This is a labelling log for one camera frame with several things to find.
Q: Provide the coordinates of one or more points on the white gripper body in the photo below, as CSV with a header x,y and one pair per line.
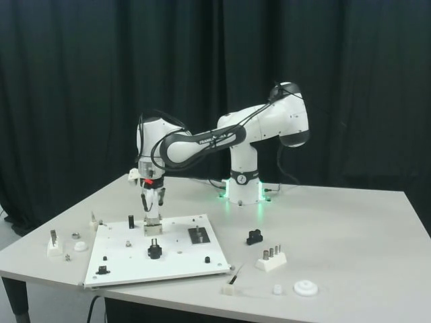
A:
x,y
153,202

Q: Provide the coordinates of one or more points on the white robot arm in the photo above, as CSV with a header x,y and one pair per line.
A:
x,y
242,158

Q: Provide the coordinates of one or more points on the thin black rod red tag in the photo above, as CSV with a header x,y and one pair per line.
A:
x,y
144,202

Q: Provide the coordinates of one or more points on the black wrist band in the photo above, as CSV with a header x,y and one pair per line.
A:
x,y
156,184

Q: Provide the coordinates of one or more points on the white USB plug holder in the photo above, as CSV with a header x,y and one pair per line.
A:
x,y
93,224

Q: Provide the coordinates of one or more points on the white task board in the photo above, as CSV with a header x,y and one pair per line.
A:
x,y
134,266

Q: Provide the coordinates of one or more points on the white medium gear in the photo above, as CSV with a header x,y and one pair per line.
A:
x,y
80,246

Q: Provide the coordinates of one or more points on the metal BNC plug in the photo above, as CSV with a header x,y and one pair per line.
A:
x,y
67,257

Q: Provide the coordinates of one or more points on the large metal square peg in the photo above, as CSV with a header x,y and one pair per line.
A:
x,y
54,236

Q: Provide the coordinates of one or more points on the black D-SUB plug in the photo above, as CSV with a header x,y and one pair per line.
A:
x,y
254,237

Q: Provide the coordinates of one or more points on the white square peg holder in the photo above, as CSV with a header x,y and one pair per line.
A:
x,y
54,250

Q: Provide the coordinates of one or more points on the black table panel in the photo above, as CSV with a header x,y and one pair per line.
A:
x,y
134,314

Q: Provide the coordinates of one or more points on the white Ethernet plug holder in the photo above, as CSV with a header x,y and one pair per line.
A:
x,y
227,290

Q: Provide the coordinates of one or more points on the large metal round peg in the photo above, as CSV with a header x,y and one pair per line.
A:
x,y
265,255

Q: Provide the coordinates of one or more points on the medium metal round peg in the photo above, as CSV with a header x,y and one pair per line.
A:
x,y
271,253

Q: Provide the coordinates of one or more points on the white round peg holder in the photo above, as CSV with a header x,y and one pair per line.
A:
x,y
271,264

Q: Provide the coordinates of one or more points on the black curtain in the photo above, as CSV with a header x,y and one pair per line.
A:
x,y
101,67

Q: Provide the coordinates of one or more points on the white small gear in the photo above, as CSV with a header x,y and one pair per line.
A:
x,y
276,289

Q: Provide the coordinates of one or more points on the black table leg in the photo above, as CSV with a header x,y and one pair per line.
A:
x,y
17,303

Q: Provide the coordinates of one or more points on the white large gear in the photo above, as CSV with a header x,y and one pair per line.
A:
x,y
305,288

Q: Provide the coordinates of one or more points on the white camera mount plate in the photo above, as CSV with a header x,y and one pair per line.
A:
x,y
133,175

